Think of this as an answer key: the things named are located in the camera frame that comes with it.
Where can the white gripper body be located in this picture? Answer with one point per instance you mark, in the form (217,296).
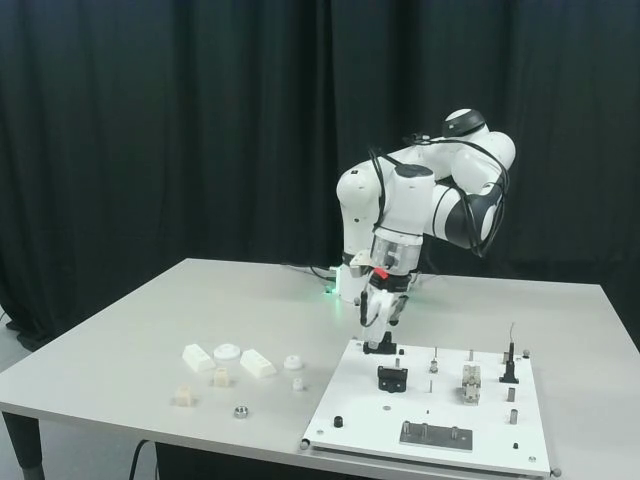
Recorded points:
(378,312)

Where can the black D-SUB plug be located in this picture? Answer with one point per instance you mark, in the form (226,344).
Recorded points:
(386,345)

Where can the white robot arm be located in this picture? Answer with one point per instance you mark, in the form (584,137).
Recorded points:
(407,200)

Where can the thin black rod red tag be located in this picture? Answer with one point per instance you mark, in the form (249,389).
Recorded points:
(363,307)

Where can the metal BNC plug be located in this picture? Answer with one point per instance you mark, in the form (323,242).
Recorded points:
(434,366)

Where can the white task board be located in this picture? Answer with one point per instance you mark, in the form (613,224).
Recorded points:
(360,400)

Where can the white medium gear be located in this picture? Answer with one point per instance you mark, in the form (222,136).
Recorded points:
(292,362)

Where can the white small gear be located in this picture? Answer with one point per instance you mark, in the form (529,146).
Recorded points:
(298,385)

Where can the black bolt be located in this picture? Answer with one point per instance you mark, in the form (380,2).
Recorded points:
(338,421)

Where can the white wedge-shaped holder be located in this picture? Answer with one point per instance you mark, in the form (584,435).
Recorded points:
(197,357)
(257,363)

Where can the metal peg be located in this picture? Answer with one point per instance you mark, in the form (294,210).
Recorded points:
(512,394)
(513,417)

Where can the white large gear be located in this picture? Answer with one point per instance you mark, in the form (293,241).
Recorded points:
(226,352)

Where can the metal nut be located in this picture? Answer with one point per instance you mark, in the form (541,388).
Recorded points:
(241,412)

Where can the small white block holder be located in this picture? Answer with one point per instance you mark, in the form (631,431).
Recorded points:
(221,377)
(184,395)

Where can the black curtain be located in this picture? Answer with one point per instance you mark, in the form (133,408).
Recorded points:
(150,125)

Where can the black table leg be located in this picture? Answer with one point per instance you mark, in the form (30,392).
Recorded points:
(22,445)

